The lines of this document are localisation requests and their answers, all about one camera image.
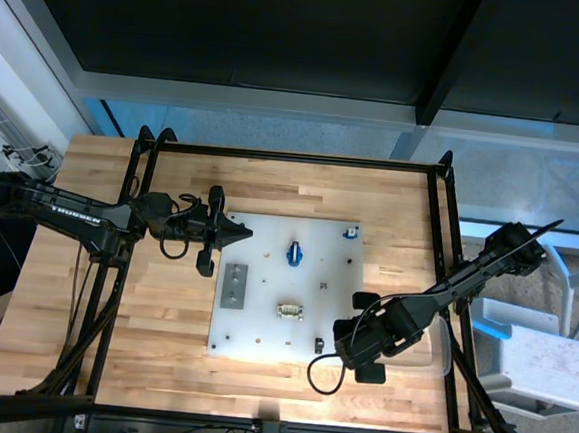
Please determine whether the white taskboard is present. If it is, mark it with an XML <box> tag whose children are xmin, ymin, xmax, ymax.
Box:
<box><xmin>206</xmin><ymin>210</ymin><xmax>370</xmax><ymax>369</ymax></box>

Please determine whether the white metal chair frame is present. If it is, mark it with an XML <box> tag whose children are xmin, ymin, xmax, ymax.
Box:
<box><xmin>534</xmin><ymin>240</ymin><xmax>579</xmax><ymax>351</ymax></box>

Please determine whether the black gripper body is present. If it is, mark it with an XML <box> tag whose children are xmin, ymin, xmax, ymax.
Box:
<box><xmin>339</xmin><ymin>290</ymin><xmax>425</xmax><ymax>388</ymax></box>
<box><xmin>179</xmin><ymin>183</ymin><xmax>228</xmax><ymax>277</ymax></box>

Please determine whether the aluminium bar holder plate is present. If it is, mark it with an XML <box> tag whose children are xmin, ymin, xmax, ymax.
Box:
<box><xmin>217</xmin><ymin>260</ymin><xmax>251</xmax><ymax>310</ymax></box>

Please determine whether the clear plastic tub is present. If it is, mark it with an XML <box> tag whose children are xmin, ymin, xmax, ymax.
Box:
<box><xmin>385</xmin><ymin>312</ymin><xmax>456</xmax><ymax>379</ymax></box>

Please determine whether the black vertical post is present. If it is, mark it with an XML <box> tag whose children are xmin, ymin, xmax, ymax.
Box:
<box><xmin>414</xmin><ymin>0</ymin><xmax>488</xmax><ymax>131</ymax></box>

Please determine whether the large blue clamp holder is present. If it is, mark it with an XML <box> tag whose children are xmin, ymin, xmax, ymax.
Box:
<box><xmin>282</xmin><ymin>239</ymin><xmax>307</xmax><ymax>270</ymax></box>

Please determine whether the black metal table frame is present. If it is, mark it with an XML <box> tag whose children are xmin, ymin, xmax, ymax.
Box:
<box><xmin>0</xmin><ymin>112</ymin><xmax>579</xmax><ymax>433</ymax></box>

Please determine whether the white step stool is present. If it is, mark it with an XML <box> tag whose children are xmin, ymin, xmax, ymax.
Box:
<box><xmin>464</xmin><ymin>295</ymin><xmax>579</xmax><ymax>424</ymax></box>

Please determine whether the beige multi-pin connector housing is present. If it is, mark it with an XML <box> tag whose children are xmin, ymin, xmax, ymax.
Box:
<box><xmin>275</xmin><ymin>301</ymin><xmax>308</xmax><ymax>323</ymax></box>

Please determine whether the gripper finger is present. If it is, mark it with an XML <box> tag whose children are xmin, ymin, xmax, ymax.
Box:
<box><xmin>221</xmin><ymin>212</ymin><xmax>254</xmax><ymax>235</ymax></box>
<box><xmin>334</xmin><ymin>318</ymin><xmax>359</xmax><ymax>341</ymax></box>
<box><xmin>332</xmin><ymin>335</ymin><xmax>359</xmax><ymax>367</ymax></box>
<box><xmin>220</xmin><ymin>230</ymin><xmax>253</xmax><ymax>253</ymax></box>

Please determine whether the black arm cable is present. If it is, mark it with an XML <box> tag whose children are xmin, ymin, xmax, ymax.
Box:
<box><xmin>176</xmin><ymin>192</ymin><xmax>203</xmax><ymax>219</ymax></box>
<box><xmin>157</xmin><ymin>225</ymin><xmax>193</xmax><ymax>262</ymax></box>
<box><xmin>305</xmin><ymin>350</ymin><xmax>349</xmax><ymax>396</ymax></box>

